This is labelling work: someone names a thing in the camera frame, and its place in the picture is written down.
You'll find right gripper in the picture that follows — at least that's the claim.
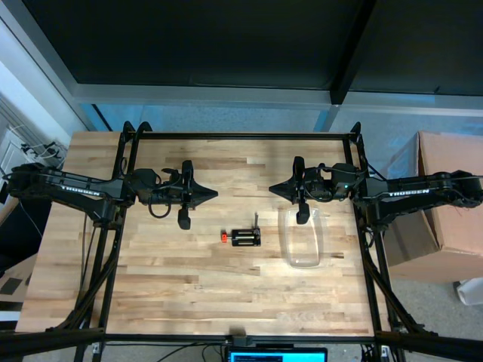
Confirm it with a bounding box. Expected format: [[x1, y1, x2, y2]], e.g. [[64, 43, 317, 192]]
[[268, 156, 312, 225]]

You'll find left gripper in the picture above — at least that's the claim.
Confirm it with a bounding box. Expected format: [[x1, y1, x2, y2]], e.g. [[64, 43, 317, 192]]
[[176, 160, 220, 232]]

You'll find cardboard box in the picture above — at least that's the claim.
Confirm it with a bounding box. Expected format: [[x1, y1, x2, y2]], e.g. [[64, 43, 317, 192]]
[[380, 130, 483, 285]]

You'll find black frame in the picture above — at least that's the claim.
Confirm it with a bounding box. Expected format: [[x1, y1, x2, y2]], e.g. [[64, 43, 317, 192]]
[[0, 120, 441, 362]]

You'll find blue screen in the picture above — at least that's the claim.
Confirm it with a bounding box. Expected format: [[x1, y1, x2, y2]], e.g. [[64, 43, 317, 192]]
[[225, 347, 329, 362]]

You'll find clear plastic container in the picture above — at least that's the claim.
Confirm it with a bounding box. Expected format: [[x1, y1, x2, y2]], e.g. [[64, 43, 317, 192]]
[[277, 207, 326, 270]]

